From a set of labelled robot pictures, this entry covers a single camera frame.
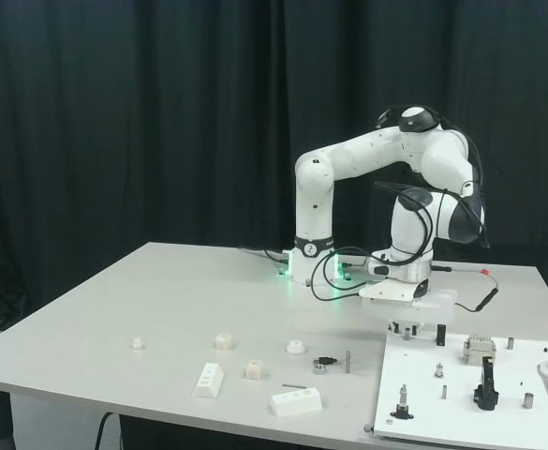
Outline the thin black rod with wire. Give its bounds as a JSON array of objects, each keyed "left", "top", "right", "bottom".
[{"left": 451, "top": 266, "right": 500, "bottom": 312}]

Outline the black cable under table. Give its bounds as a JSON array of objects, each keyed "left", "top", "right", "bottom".
[{"left": 96, "top": 411, "right": 116, "bottom": 450}]

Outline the flat white wrist plate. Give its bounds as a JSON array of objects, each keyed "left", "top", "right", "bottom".
[{"left": 358, "top": 279, "right": 429, "bottom": 302}]

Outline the white holder with round holes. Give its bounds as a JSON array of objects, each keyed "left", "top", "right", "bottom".
[{"left": 269, "top": 387, "right": 323, "bottom": 418}]

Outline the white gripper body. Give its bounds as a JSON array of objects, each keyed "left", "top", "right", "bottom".
[{"left": 369, "top": 289, "right": 459, "bottom": 327}]

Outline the white task board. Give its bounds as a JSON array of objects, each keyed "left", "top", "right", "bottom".
[{"left": 374, "top": 326, "right": 548, "bottom": 443}]

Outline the silver wrist ring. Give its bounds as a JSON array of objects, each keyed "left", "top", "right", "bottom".
[{"left": 396, "top": 261, "right": 433, "bottom": 283}]

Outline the black curtain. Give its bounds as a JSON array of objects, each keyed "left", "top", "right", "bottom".
[{"left": 0, "top": 0, "right": 548, "bottom": 332}]

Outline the black looped wrist cable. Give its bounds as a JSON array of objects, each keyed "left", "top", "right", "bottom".
[{"left": 310, "top": 246, "right": 396, "bottom": 302}]

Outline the white holder with square holes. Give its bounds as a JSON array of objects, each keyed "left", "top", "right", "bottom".
[{"left": 191, "top": 362, "right": 226, "bottom": 399}]

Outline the black D-SUB plug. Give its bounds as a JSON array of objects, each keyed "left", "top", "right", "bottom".
[{"left": 471, "top": 358, "right": 500, "bottom": 414}]

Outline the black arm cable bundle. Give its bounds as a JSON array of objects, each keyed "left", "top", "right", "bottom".
[{"left": 374, "top": 105, "right": 493, "bottom": 266}]

